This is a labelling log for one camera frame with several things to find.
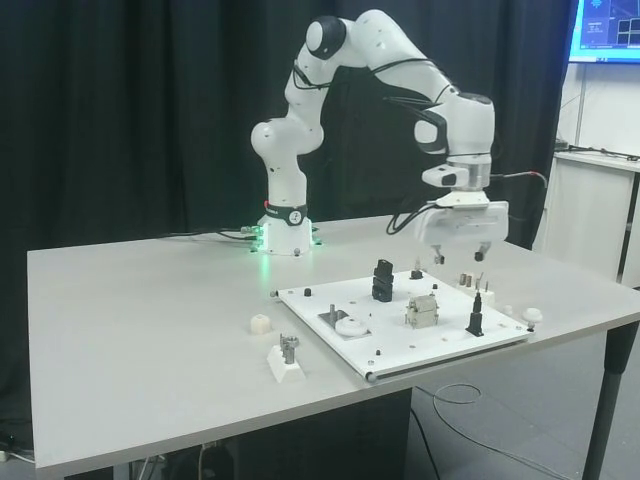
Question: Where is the grey floor cable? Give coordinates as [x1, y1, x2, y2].
[431, 382, 507, 480]

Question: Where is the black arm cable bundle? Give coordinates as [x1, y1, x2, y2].
[292, 55, 452, 109]

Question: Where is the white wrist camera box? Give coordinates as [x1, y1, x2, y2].
[421, 167, 459, 188]

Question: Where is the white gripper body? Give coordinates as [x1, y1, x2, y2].
[413, 199, 510, 247]

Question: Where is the dark grey table leg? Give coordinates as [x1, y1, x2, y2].
[594, 317, 640, 480]

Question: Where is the flat white mounting plate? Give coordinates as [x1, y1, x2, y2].
[434, 192, 492, 209]

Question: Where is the black curtain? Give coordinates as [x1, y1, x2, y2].
[0, 0, 584, 454]

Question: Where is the white large gear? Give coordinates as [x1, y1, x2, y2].
[334, 316, 369, 339]

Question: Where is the black D-SUB plug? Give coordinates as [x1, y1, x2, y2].
[370, 258, 396, 304]

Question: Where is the black base cable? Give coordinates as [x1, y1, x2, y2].
[169, 226, 262, 246]

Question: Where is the black camera cable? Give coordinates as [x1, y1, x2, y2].
[384, 199, 441, 237]

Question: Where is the white task board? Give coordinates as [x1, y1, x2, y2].
[269, 267, 536, 387]

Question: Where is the white cabinet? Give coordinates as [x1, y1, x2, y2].
[532, 148, 640, 290]

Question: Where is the white four-peg holder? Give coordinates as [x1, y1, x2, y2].
[265, 344, 308, 384]

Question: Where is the blue screen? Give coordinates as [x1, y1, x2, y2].
[567, 0, 640, 65]

